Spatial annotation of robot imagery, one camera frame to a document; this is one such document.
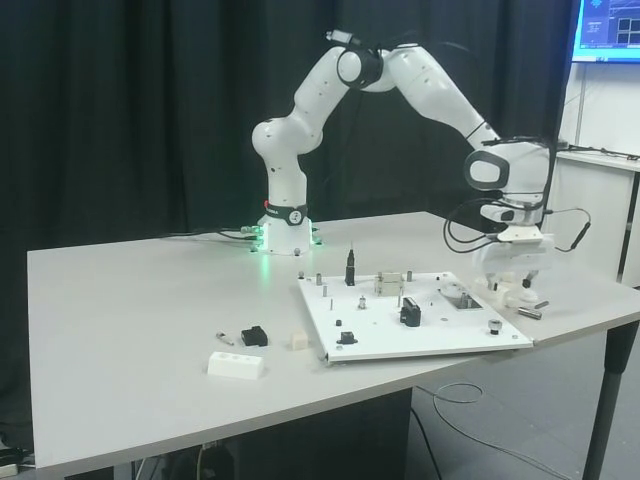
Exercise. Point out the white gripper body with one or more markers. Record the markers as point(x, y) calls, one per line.
point(515, 260)

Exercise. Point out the white large gear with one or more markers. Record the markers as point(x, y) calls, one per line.
point(452, 290)

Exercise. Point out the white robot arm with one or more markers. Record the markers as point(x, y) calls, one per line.
point(305, 95)

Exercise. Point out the white medium gear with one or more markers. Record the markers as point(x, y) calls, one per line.
point(528, 300)

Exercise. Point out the white peg holder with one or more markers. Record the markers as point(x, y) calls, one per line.
point(504, 296)

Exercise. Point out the large dark metal peg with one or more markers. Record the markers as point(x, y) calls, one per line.
point(530, 312)

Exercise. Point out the white cabinet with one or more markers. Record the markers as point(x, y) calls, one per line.
point(600, 210)

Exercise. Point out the white task board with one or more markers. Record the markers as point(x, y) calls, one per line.
point(380, 330)

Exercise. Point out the metal BNC plug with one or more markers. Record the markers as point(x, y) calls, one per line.
point(361, 302)

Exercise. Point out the black USB plug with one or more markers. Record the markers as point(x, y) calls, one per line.
point(350, 270)

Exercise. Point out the black table leg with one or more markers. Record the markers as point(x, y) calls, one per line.
point(610, 400)

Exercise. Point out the small cream holder block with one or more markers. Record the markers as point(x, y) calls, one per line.
point(300, 340)

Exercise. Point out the dark box under table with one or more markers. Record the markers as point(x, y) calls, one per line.
point(300, 430)

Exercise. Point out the black D-SUB plug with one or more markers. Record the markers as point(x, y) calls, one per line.
point(254, 336)

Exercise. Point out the blue screen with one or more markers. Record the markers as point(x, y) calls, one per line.
point(607, 30)

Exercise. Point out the white peg holder three holes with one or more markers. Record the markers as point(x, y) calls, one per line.
point(235, 367)

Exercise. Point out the small metal plug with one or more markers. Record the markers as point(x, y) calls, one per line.
point(225, 338)

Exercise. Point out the black curtain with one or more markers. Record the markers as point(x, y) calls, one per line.
point(125, 125)

